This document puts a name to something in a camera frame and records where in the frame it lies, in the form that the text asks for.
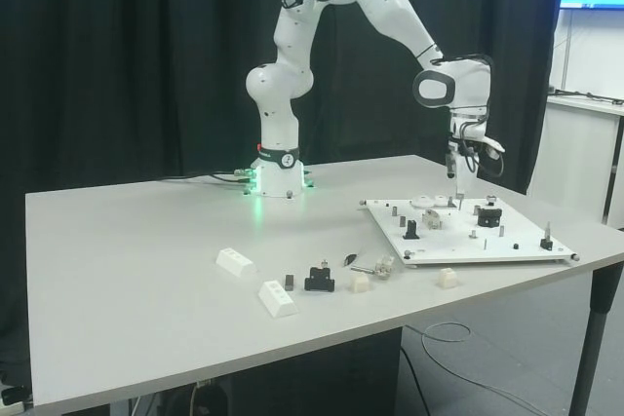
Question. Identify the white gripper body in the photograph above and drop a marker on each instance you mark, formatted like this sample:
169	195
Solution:
475	134

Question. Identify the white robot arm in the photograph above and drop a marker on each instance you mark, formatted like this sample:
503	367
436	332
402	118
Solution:
285	94

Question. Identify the metal round peg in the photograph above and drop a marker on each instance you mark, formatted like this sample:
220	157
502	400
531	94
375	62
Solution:
363	270

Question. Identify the dark square metal block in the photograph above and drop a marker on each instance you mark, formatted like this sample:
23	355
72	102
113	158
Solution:
289	282

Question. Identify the long white peg holder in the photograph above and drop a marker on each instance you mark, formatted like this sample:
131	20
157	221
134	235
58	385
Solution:
236	261
277	299

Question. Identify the white medium gear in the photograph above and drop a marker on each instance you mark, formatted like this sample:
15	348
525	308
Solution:
439	200

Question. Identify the white large gear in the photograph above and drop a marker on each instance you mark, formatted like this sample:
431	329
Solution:
422	202

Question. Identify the white task board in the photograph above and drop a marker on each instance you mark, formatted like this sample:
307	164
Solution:
453	240

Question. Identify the white cabinet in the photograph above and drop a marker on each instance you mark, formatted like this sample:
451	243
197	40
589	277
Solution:
575	158

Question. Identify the small white cube holder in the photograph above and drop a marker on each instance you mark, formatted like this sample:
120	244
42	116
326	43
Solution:
448	278
361	284

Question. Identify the beige metal-flanged plug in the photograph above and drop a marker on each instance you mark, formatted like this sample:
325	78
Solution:
384	269

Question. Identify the black USB plug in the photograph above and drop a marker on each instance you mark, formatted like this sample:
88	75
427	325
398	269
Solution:
350	260

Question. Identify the black D-SUB plug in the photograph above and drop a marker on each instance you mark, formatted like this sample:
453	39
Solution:
320	279

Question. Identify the black table leg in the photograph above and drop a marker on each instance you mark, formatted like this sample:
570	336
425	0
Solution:
592	338

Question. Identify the black curtain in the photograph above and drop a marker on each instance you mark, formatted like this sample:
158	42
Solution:
122	70

